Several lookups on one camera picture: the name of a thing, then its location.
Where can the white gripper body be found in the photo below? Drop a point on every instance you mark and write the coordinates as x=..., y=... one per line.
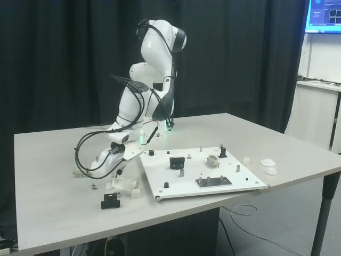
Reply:
x=112, y=166

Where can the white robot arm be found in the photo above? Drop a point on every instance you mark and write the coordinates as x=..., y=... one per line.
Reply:
x=154, y=48

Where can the cream peg holder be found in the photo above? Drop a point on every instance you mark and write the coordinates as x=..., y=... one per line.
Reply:
x=135, y=192

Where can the grey peg holder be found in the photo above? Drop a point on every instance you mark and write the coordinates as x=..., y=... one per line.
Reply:
x=77, y=173

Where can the large white holder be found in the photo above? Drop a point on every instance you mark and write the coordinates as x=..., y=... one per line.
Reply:
x=123, y=184

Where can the metal nut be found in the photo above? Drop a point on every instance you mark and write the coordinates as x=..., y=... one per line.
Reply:
x=117, y=194

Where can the black D-SUB plug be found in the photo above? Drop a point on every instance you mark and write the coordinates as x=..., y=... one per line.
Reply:
x=110, y=201

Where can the thin black rod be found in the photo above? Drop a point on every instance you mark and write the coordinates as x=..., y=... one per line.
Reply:
x=152, y=136

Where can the black control cabinet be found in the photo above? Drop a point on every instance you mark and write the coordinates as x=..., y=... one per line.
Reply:
x=173, y=232

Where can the white task board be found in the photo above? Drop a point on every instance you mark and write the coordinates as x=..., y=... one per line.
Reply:
x=202, y=170

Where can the black curtain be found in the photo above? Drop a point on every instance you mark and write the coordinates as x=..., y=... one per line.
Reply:
x=66, y=66

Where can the cream square holder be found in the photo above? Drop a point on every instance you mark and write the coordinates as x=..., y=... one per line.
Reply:
x=246, y=160

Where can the white large gear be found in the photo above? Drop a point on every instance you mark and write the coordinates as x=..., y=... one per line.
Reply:
x=267, y=162

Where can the white medium gear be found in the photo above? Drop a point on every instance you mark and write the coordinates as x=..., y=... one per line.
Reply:
x=272, y=171

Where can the black table leg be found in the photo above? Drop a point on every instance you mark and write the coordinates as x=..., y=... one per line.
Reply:
x=323, y=213

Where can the blue screen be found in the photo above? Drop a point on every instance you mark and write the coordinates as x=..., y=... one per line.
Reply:
x=323, y=16

